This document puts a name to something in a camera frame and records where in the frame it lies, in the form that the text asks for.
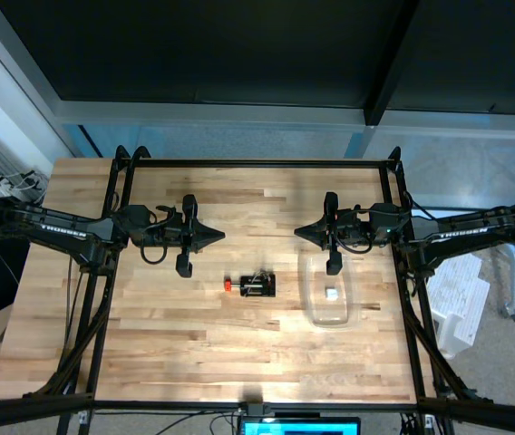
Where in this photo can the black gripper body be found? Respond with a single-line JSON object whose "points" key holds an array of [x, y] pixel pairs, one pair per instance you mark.
{"points": [[331, 201], [188, 208]]}

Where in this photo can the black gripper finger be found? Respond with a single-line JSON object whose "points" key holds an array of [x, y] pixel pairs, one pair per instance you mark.
{"points": [[316, 239], [316, 225], [204, 241], [205, 230]]}

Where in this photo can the white foam block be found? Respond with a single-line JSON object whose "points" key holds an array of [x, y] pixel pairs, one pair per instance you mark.
{"points": [[331, 293]]}

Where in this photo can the black clamp with red knob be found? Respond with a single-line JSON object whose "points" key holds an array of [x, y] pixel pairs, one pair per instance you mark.
{"points": [[266, 289]]}

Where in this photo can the clear plastic tub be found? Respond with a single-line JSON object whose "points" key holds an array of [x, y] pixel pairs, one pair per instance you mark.
{"points": [[330, 319]]}

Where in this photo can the white stepped plastic block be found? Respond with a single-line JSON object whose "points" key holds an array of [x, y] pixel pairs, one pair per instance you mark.
{"points": [[457, 308]]}

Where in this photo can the blue laptop screen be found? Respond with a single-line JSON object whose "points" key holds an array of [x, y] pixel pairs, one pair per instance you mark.
{"points": [[298, 427]]}

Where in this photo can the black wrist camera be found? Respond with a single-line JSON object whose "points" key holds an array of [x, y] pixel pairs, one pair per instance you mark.
{"points": [[173, 233], [355, 231]]}

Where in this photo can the black metal table frame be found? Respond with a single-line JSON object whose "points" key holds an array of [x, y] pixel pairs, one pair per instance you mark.
{"points": [[257, 162]]}

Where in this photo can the small black table camera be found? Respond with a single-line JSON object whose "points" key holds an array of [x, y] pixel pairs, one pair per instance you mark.
{"points": [[254, 406]]}

